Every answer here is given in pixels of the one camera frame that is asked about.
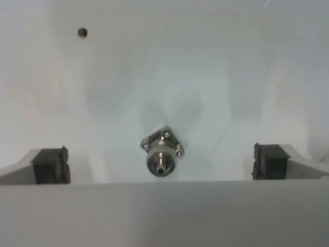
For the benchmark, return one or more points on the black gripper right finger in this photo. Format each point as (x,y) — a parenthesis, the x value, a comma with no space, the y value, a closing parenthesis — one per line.
(272,164)

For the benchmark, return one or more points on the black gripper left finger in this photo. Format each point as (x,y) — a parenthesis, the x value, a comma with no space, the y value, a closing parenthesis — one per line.
(48,167)

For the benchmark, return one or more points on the metal BNC plug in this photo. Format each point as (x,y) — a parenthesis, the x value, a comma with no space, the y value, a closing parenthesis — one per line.
(162,162)

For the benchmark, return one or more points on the white task board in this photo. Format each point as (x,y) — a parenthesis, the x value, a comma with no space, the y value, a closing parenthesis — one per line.
(164,64)

